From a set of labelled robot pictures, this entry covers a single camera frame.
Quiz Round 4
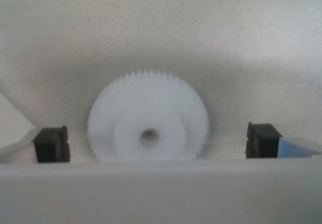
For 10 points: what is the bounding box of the white large gear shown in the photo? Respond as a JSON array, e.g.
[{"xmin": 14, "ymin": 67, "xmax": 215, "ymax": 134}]
[{"xmin": 87, "ymin": 68, "xmax": 210, "ymax": 163}]

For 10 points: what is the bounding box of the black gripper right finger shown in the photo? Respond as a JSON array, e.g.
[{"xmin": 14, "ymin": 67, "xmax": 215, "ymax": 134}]
[{"xmin": 245, "ymin": 122, "xmax": 322, "ymax": 159}]

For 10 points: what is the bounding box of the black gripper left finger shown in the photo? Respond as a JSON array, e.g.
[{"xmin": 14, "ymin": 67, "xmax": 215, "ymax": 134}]
[{"xmin": 0, "ymin": 124, "xmax": 71, "ymax": 164}]

